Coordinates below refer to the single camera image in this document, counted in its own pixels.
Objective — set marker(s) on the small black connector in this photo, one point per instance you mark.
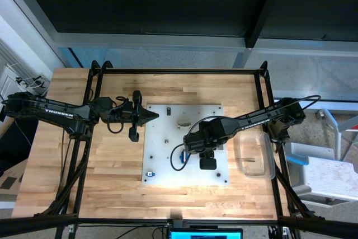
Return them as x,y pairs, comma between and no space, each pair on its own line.
168,111

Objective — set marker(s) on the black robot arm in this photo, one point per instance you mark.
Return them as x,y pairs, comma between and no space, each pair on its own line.
56,111
251,121

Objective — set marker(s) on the black aluminium frame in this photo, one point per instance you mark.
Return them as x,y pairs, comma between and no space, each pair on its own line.
179,71

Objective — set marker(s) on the brown cardboard sheet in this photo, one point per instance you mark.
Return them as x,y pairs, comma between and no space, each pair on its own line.
11,177

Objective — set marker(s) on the grey cylinder base plate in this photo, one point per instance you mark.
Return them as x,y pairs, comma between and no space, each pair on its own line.
221,144

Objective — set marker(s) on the white chair frame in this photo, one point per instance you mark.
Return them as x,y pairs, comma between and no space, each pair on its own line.
331,121

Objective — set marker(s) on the blue round holder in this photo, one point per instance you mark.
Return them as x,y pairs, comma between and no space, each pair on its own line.
181,159

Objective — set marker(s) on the white step stool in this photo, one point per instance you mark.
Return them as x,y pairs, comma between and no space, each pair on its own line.
327,177

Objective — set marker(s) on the white task board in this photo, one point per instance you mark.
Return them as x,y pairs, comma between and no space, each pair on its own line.
156,166

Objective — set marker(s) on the blue lit screen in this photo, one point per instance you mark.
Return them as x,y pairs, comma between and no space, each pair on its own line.
205,234

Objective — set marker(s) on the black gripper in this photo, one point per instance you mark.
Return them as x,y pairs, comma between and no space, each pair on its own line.
208,152
136,116

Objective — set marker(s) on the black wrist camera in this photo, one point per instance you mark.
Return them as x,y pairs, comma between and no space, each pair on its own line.
207,163

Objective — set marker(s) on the clear plastic tub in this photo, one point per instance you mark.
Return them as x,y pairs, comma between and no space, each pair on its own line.
253,149

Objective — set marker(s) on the blue square holder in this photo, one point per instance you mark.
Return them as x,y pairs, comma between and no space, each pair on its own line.
146,174

